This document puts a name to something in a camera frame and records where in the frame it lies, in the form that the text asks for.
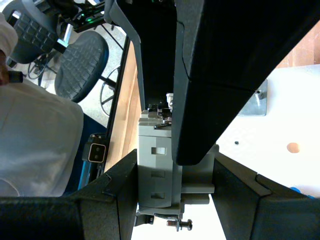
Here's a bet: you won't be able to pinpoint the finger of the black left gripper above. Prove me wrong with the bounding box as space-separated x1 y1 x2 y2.
171 0 320 166
104 0 181 111

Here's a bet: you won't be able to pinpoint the grey metal plate with pegs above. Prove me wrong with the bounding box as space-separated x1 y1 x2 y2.
237 79 269 117

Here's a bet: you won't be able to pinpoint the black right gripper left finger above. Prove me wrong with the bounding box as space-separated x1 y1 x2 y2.
0 148 139 240

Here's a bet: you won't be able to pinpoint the person's hand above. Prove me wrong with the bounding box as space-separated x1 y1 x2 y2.
0 49 11 87

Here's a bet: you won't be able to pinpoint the person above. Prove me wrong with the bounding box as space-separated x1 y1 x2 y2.
0 12 85 198

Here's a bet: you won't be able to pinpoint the dark grey office chair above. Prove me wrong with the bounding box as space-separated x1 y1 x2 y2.
2 0 123 118

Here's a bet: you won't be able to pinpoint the grey HAN10E connector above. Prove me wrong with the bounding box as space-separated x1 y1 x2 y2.
134 92 216 232

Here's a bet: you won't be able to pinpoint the black handheld grip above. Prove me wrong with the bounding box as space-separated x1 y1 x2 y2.
7 70 24 84

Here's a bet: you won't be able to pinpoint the blue clamp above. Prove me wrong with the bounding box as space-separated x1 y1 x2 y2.
289 185 316 200

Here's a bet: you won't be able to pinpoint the white mounting board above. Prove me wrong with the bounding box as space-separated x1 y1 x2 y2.
129 63 320 240

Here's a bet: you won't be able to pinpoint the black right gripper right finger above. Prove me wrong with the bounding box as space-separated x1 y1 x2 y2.
211 151 320 240

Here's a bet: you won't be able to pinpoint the small black camera box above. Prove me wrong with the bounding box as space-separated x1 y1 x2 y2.
84 134 108 164

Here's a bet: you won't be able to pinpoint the black device green lights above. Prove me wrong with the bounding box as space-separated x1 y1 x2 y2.
58 0 107 35

